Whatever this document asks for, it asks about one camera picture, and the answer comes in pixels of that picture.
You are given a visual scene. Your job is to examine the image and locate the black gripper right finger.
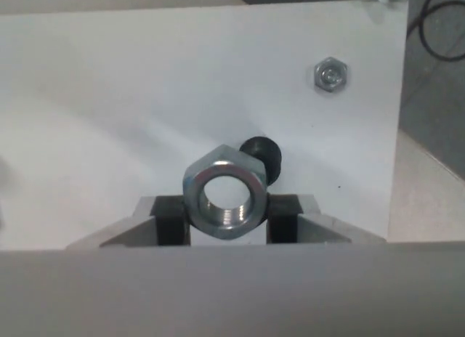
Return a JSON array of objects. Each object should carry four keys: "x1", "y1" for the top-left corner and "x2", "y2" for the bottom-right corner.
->
[{"x1": 266, "y1": 192, "x2": 389, "y2": 245}]

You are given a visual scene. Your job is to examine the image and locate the metal hex bolt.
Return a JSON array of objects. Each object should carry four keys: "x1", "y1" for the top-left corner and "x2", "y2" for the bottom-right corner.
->
[{"x1": 182, "y1": 143, "x2": 270, "y2": 241}]

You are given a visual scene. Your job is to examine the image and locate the small metal hex nut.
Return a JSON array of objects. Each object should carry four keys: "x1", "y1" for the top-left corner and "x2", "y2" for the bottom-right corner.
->
[{"x1": 312, "y1": 55, "x2": 350, "y2": 95}]

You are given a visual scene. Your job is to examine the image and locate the black cable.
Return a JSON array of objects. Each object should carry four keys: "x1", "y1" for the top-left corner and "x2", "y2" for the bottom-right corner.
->
[{"x1": 416, "y1": 0, "x2": 465, "y2": 61}]

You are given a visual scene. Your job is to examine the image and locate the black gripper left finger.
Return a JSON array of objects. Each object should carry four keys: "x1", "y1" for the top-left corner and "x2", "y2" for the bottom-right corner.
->
[{"x1": 65, "y1": 193, "x2": 191, "y2": 248}]

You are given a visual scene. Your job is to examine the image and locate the white task board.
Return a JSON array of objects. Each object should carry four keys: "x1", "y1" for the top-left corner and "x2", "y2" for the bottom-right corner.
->
[{"x1": 0, "y1": 0, "x2": 408, "y2": 248}]

